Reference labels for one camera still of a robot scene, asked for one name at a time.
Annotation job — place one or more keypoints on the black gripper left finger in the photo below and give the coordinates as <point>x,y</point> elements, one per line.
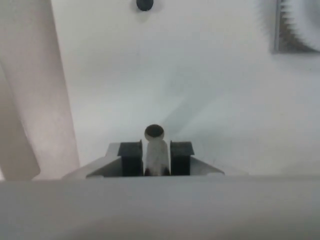
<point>130,155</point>

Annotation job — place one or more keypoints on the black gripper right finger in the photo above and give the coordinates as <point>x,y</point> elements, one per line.
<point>180,157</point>

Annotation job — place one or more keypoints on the metal round peg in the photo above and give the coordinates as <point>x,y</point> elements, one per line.
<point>156,155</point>

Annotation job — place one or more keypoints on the white task board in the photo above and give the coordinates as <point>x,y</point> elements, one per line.
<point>175,75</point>

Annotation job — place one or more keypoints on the white large gear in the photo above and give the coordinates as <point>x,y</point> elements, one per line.
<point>306,22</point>

